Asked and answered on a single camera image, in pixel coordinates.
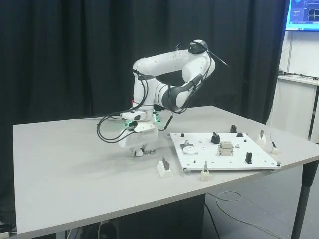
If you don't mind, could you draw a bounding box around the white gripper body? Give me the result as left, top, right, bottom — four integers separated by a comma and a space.
119, 127, 159, 149

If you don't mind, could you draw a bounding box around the black cable tie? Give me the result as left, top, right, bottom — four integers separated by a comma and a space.
208, 49, 229, 67

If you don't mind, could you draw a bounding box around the white task board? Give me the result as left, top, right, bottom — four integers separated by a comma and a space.
169, 131, 282, 172

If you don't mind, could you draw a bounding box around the blue screen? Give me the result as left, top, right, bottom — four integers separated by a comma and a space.
285, 0, 319, 32

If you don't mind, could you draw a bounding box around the thin black rod on wire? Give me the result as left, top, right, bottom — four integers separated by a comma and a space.
159, 113, 174, 132

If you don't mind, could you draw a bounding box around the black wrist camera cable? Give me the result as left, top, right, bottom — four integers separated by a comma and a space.
96, 111, 137, 144

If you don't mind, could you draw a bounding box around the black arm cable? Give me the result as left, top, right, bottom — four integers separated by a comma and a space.
133, 42, 216, 115

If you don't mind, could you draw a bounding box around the beige waterproof plug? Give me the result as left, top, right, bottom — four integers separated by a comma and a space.
218, 141, 234, 158

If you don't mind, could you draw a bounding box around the white square peg holder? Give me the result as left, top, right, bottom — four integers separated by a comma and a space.
156, 160, 174, 179

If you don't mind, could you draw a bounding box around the black curtain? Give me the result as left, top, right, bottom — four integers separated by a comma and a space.
0, 0, 292, 225

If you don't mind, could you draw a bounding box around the black base cable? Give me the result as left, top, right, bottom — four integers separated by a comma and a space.
83, 114, 125, 120

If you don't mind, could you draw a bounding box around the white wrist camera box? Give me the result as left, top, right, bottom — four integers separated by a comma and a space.
120, 111, 146, 122

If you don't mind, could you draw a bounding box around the black table leg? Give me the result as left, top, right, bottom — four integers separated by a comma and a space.
291, 163, 316, 239

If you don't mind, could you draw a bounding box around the white cabinet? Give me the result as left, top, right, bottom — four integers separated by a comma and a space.
265, 74, 319, 144

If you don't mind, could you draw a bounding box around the grey floor cable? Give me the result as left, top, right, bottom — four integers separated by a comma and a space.
215, 190, 299, 239

